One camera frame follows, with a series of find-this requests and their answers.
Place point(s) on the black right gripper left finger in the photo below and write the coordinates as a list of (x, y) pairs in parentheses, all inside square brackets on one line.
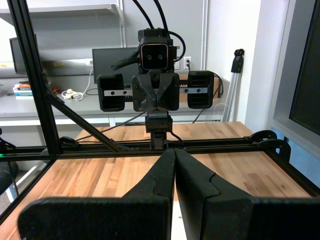
[(105, 215)]

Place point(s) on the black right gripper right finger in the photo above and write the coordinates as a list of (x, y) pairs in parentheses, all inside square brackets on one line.
[(237, 217)]

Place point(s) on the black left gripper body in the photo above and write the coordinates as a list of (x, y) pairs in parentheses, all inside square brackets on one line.
[(111, 100)]

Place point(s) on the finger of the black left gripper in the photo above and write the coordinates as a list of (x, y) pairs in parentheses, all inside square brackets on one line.
[(168, 97), (143, 97)]

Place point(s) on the brown cardboard box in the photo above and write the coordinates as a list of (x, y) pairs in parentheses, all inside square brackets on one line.
[(183, 98)]

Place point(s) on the grey desk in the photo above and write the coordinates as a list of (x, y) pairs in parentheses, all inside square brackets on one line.
[(87, 110)]

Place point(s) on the large dark monitor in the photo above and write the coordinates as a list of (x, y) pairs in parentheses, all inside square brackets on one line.
[(107, 62)]

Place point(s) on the small orange tool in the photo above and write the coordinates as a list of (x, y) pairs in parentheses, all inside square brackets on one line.
[(56, 90)]

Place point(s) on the folded grey tripod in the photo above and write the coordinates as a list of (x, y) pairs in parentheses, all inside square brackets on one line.
[(237, 62)]

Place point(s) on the stack of books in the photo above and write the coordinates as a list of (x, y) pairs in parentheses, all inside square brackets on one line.
[(21, 92)]

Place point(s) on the black round stool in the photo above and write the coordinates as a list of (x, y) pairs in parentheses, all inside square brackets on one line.
[(6, 175)]

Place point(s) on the small dark monitor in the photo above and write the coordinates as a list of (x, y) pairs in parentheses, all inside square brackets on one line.
[(14, 55)]

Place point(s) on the dark glass window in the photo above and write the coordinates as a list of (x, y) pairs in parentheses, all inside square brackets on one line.
[(307, 87)]

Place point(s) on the white wall outlet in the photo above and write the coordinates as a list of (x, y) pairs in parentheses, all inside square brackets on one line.
[(177, 65), (187, 62)]

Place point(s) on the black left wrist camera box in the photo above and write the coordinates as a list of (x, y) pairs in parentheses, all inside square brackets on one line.
[(153, 56)]

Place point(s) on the black aluminium frame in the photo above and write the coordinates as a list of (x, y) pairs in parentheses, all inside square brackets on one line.
[(33, 75)]

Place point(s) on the white wall shelf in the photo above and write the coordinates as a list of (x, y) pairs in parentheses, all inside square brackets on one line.
[(75, 11)]

